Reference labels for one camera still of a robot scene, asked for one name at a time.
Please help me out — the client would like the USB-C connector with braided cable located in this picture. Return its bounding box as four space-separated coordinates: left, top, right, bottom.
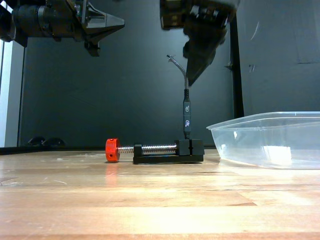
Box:
165 53 193 116

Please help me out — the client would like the black USB-C socket adapter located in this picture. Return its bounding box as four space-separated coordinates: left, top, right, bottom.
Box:
181 114 193 141

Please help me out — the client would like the clear plastic tub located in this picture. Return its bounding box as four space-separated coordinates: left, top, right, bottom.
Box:
205 111 320 171

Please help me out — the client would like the black clamp with red knob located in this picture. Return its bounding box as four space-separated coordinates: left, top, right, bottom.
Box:
104 137 205 165

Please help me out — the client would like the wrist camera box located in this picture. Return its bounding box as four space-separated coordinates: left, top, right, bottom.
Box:
159 0 188 31

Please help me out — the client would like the black frame post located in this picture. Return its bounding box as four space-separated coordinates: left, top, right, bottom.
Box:
224 14 245 120

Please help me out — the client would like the black frame corner bracket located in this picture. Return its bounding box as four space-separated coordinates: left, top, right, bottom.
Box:
42 137 66 147
26 136 46 147

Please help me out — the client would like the black frame rail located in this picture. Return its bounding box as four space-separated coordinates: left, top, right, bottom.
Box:
0 145 218 156

